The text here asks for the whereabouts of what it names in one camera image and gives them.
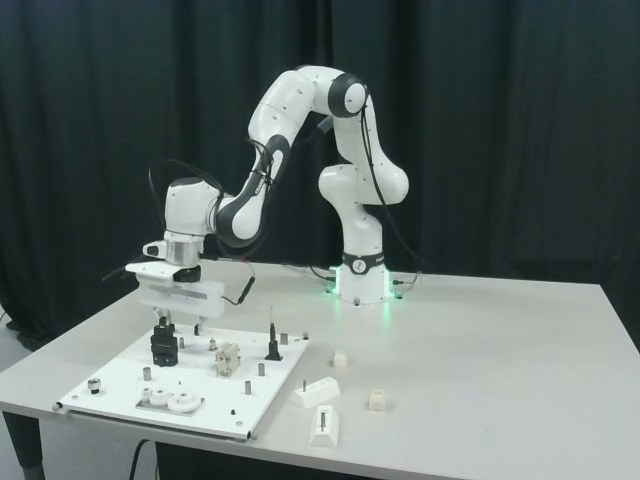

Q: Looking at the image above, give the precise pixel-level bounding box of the white task board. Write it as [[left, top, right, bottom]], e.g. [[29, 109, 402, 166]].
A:
[[53, 314, 314, 444]]

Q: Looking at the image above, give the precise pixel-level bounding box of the black cable under table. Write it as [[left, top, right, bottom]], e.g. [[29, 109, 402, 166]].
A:
[[130, 438, 158, 480]]

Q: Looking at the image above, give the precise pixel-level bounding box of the black table leg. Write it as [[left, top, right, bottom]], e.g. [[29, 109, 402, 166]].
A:
[[1, 409, 47, 480]]

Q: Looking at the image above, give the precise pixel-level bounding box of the white large gear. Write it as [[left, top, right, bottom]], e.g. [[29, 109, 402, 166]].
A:
[[167, 394, 202, 416]]

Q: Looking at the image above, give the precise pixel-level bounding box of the white wedge peg holder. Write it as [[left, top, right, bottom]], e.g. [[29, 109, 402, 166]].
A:
[[309, 405, 342, 447]]

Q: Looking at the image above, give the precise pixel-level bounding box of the black curtain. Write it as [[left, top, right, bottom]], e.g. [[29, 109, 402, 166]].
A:
[[0, 0, 640, 347]]

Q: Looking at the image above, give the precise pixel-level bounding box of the black D-SUB plug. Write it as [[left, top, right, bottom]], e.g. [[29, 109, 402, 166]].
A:
[[149, 322, 181, 371]]

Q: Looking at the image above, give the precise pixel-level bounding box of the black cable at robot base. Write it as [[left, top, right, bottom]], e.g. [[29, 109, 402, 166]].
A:
[[392, 271, 424, 292]]

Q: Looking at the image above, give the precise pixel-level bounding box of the black cable bundle on arm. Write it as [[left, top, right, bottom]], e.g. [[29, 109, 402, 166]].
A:
[[147, 84, 427, 296]]

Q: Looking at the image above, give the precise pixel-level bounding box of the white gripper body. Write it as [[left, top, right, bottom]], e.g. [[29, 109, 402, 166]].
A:
[[137, 278, 225, 322]]

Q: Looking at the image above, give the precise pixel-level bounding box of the beige connector block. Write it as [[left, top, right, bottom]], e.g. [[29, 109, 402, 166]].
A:
[[214, 342, 242, 379]]

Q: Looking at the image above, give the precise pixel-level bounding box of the long white peg holder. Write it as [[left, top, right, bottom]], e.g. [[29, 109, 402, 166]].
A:
[[293, 377, 342, 409]]

